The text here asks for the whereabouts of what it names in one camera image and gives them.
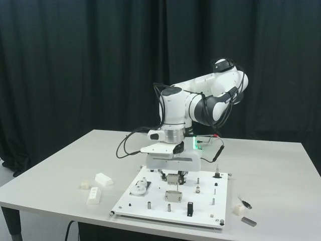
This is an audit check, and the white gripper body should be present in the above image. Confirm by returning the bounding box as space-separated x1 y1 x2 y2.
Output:
145 150 202 173

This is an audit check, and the grey waterproof plug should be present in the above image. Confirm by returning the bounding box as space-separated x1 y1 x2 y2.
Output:
166 173 182 187

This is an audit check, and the white large gear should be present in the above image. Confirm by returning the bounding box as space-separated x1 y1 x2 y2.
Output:
131 185 146 197

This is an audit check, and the white task board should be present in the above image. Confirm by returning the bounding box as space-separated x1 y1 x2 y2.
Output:
109 166 230 226

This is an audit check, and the thin black rod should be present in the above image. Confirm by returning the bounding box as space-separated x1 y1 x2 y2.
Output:
212 145 224 162

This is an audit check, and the white wedge-shaped holder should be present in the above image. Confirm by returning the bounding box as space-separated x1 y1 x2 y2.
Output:
94 172 114 187

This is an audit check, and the small white plug holder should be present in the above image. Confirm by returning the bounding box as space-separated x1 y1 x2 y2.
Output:
232 203 245 215

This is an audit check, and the white holder with holes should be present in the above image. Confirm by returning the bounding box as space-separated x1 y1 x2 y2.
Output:
86 187 102 205

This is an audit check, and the black curtain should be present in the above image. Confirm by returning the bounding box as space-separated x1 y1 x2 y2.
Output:
0 0 321 178

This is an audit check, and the dark table leg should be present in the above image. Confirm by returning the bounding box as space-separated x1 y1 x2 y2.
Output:
1 206 21 241

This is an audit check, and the black looping wrist cable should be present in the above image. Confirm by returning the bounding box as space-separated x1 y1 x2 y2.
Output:
115 127 154 159

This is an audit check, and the black floor cable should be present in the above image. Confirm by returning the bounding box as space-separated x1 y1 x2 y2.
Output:
66 220 79 241

